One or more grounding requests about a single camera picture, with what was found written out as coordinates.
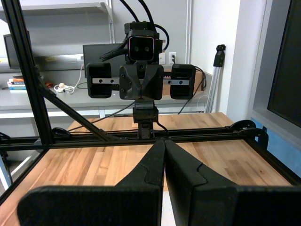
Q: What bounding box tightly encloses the black aluminium frame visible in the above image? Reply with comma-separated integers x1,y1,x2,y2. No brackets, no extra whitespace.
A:
0,0,301,205

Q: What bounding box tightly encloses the white coiled cable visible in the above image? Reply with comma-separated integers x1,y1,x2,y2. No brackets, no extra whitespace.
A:
54,63,83,95

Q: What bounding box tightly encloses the brown cardboard box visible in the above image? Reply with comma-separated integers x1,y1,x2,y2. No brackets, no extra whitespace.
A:
162,69,205,96

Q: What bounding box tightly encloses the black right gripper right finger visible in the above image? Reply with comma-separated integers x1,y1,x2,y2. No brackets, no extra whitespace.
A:
165,138,301,226

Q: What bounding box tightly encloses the black left camera cable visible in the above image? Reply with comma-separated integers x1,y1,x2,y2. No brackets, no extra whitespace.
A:
154,23,170,53

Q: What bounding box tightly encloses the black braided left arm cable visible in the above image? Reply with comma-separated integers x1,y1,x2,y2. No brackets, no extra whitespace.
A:
100,42,129,62

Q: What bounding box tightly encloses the stack of books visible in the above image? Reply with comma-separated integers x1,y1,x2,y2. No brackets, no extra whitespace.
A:
7,79,27,94

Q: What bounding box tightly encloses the black computer monitor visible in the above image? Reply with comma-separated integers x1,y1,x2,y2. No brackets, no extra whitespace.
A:
82,43,129,71

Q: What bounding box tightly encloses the silver tripod black head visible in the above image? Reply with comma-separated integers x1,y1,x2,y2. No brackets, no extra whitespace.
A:
206,44,226,113

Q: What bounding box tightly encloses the white wall shelf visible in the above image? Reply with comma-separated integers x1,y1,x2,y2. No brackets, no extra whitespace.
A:
0,1,113,43

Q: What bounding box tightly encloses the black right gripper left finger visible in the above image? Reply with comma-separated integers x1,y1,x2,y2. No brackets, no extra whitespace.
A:
16,138,166,226

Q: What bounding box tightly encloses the grey office desk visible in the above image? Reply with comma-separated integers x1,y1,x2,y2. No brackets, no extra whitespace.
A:
0,70,214,118

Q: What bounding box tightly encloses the white task board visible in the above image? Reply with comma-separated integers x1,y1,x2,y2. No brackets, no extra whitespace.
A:
161,183,176,226

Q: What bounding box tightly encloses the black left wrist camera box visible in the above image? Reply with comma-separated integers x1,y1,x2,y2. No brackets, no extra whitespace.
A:
127,29,157,64

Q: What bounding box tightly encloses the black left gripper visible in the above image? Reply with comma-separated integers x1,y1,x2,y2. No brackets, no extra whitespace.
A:
86,61,196,100

